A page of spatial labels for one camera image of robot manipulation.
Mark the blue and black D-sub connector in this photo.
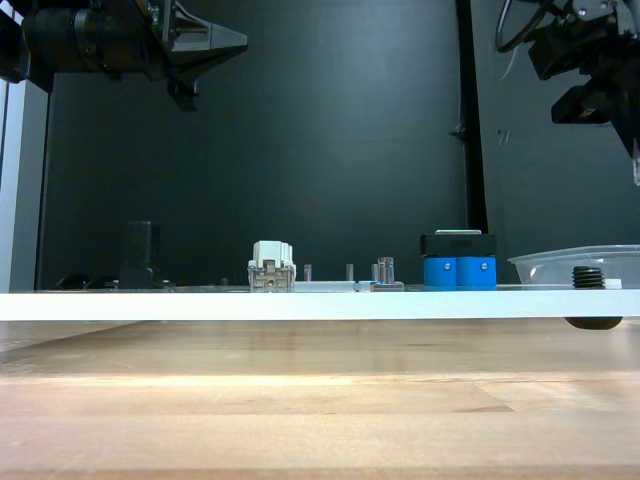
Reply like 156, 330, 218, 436
419, 228, 499, 291

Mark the beige rectangular connector housing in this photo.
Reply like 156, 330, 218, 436
247, 240, 297, 293

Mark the clear plastic tub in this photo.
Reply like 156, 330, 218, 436
506, 243, 640, 291

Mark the black threaded knob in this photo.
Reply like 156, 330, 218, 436
572, 265, 605, 290

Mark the black rubber board foot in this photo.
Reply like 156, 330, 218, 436
564, 315, 625, 331

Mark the small silver coaxial socket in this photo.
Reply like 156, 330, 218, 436
369, 255, 405, 292

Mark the clear acrylic socket block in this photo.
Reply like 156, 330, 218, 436
294, 263, 380, 293

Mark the white task board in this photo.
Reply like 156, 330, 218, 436
0, 284, 640, 322

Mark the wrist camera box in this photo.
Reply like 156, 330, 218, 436
527, 17, 604, 81

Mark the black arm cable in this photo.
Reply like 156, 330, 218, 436
493, 0, 551, 54

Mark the black vertical post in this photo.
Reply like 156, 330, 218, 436
448, 0, 490, 230

